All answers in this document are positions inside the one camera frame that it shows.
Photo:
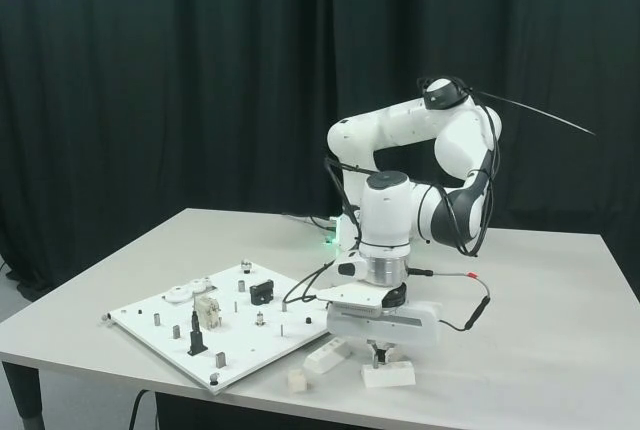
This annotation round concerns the flat white mounting plate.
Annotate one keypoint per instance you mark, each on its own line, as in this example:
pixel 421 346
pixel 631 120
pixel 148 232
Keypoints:
pixel 350 295

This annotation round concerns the white peg holder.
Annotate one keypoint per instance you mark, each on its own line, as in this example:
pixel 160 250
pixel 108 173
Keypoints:
pixel 390 377

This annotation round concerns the long white holder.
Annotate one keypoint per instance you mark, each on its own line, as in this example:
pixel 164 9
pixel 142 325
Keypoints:
pixel 325 357

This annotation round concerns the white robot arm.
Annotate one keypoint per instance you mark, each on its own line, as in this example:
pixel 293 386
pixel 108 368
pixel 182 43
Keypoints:
pixel 385 210

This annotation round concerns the white medium gear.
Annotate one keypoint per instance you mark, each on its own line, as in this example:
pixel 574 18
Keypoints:
pixel 195 287

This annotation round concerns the small white cube holder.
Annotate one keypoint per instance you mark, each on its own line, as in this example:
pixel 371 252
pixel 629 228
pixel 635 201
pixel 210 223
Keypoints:
pixel 299 381

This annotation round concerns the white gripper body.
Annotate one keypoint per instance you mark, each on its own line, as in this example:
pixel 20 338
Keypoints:
pixel 400 322

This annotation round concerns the white task board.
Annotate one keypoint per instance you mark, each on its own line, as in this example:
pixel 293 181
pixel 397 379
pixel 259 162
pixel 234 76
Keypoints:
pixel 150 337

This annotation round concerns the white small gear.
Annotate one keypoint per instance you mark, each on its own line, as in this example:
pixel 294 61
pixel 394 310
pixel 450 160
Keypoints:
pixel 205 282

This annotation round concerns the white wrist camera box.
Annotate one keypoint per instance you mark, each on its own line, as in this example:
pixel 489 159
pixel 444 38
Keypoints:
pixel 350 268

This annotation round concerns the white large gear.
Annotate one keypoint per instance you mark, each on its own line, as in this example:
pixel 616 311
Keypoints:
pixel 179 295

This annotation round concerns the black table leg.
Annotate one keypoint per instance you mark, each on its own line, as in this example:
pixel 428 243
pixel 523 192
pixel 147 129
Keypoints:
pixel 22 395

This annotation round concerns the black curtain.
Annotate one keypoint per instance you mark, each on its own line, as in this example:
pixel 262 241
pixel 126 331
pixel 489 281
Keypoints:
pixel 150 75

